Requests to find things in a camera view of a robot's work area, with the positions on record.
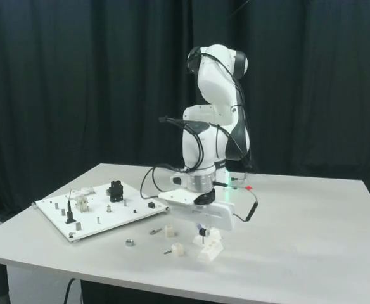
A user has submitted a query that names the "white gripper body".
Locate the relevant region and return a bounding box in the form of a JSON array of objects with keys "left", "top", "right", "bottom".
[{"left": 169, "top": 201, "right": 236, "bottom": 231}]

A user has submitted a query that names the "white peg holder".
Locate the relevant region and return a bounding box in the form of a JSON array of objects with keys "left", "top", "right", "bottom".
[
  {"left": 197, "top": 239, "right": 225, "bottom": 262},
  {"left": 192, "top": 227, "right": 222, "bottom": 246}
]

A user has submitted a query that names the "flat white mounting plate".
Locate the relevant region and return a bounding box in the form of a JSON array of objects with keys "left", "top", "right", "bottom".
[{"left": 158, "top": 190, "right": 199, "bottom": 205}]

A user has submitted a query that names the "black D-SUB plug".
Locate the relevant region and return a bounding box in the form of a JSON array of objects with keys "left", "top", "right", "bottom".
[{"left": 107, "top": 180, "right": 124, "bottom": 203}]

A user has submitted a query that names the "white task board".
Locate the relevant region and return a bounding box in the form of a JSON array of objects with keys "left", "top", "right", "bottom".
[{"left": 34, "top": 182, "right": 170, "bottom": 244}]

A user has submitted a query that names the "white translucent plug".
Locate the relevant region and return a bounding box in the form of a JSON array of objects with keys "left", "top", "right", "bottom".
[{"left": 73, "top": 196, "right": 89, "bottom": 213}]

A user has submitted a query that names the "tall black plug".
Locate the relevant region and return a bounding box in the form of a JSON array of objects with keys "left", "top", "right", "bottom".
[{"left": 65, "top": 199, "right": 75, "bottom": 224}]

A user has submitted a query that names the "black curtain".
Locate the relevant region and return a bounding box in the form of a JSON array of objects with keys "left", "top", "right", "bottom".
[{"left": 0, "top": 0, "right": 370, "bottom": 219}]

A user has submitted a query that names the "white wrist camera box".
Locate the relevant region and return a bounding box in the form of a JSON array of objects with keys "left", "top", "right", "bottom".
[{"left": 169, "top": 175, "right": 188, "bottom": 187}]

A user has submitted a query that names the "black camera cable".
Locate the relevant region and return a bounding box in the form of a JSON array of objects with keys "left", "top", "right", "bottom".
[{"left": 140, "top": 164, "right": 188, "bottom": 200}]

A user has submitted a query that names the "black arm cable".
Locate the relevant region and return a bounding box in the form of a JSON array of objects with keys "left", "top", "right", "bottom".
[{"left": 158, "top": 47, "right": 255, "bottom": 172}]

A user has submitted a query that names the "black floor cable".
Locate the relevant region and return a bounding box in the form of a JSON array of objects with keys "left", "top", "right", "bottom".
[{"left": 65, "top": 277, "right": 85, "bottom": 304}]

